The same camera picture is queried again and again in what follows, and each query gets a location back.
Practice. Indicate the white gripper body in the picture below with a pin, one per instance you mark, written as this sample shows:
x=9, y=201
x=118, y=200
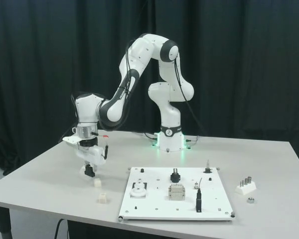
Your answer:
x=92, y=155

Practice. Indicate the black D-SUB plug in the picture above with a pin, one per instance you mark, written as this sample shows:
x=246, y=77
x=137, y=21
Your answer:
x=89, y=172

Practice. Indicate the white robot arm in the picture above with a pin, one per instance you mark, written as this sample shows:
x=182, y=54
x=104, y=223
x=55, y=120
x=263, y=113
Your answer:
x=169, y=109

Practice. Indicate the thin black rod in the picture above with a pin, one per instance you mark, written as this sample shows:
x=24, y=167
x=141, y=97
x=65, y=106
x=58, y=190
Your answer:
x=106, y=152

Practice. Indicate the small white plug holder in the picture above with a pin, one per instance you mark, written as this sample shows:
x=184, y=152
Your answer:
x=102, y=198
x=97, y=183

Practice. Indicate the white medium gear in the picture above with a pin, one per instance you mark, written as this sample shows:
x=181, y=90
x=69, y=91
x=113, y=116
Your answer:
x=140, y=185

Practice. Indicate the white large gear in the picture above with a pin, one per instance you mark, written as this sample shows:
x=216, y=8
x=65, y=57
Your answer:
x=139, y=193

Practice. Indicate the black waterproof plug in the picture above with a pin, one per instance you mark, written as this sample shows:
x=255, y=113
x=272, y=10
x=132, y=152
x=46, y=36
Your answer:
x=175, y=175

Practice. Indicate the white task board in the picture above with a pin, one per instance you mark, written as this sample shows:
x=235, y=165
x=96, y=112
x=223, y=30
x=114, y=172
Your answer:
x=177, y=199

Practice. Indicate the dark table leg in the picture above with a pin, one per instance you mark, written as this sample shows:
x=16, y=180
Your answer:
x=1, y=221

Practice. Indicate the metal BNC plug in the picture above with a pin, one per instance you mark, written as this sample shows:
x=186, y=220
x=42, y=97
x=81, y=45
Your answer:
x=196, y=185

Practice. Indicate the black curtain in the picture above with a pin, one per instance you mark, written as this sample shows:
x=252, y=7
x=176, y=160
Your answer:
x=40, y=62

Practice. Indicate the black USB plug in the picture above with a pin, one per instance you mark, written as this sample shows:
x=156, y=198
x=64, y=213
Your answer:
x=198, y=199

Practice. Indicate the white round peg holder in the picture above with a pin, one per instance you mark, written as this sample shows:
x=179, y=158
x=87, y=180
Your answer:
x=245, y=190

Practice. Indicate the metal bolt nut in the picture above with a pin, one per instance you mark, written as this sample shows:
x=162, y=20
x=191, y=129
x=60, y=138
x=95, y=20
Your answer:
x=250, y=200

